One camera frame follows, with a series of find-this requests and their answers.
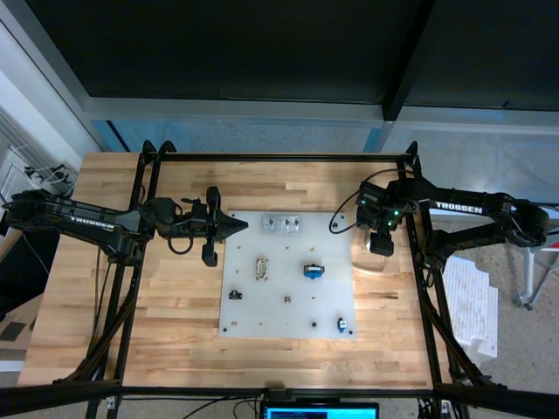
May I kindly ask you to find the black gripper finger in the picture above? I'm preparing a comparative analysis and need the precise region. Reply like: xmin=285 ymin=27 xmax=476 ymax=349
xmin=217 ymin=224 xmax=249 ymax=243
xmin=217 ymin=209 xmax=249 ymax=226

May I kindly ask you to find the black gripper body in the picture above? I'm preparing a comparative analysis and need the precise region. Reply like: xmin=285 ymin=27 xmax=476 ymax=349
xmin=355 ymin=182 xmax=395 ymax=258
xmin=183 ymin=186 xmax=221 ymax=268

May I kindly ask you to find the clear plastic tub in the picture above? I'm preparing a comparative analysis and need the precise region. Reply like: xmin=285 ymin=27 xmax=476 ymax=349
xmin=350 ymin=209 xmax=390 ymax=275

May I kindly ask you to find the silver bar with pins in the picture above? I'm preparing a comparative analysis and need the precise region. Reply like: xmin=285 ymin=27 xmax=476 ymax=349
xmin=260 ymin=214 xmax=302 ymax=236

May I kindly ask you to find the white task board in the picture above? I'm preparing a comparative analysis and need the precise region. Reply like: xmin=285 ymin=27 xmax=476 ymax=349
xmin=217 ymin=210 xmax=358 ymax=340

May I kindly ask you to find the white foam block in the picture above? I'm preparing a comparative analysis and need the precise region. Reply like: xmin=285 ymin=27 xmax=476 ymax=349
xmin=439 ymin=255 xmax=500 ymax=371

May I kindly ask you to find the grey metal stand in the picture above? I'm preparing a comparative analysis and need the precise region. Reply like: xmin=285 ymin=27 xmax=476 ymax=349
xmin=510 ymin=235 xmax=559 ymax=312

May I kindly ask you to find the laptop screen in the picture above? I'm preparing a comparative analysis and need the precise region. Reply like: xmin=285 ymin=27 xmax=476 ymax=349
xmin=260 ymin=402 xmax=380 ymax=419

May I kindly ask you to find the black vertical pillar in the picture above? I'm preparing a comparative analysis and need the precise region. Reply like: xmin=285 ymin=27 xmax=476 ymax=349
xmin=382 ymin=0 xmax=438 ymax=122

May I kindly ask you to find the cardboard box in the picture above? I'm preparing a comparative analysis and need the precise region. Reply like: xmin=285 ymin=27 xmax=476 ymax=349
xmin=0 ymin=292 xmax=45 ymax=350

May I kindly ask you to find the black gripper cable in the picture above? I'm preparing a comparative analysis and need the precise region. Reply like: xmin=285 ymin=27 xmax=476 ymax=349
xmin=329 ymin=189 xmax=368 ymax=235
xmin=168 ymin=226 xmax=196 ymax=256

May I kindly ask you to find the blue D-sub connector mount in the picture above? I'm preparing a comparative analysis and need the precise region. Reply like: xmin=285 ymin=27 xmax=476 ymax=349
xmin=302 ymin=261 xmax=327 ymax=281

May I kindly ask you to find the black aluminium frame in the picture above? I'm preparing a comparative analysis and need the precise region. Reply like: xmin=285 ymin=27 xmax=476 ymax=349
xmin=0 ymin=139 xmax=559 ymax=419

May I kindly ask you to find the white cable bundle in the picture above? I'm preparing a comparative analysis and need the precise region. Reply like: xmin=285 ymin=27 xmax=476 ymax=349
xmin=24 ymin=163 xmax=73 ymax=184

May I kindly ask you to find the small black camera box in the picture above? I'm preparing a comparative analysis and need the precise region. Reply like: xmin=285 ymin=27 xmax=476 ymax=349
xmin=266 ymin=380 xmax=293 ymax=402

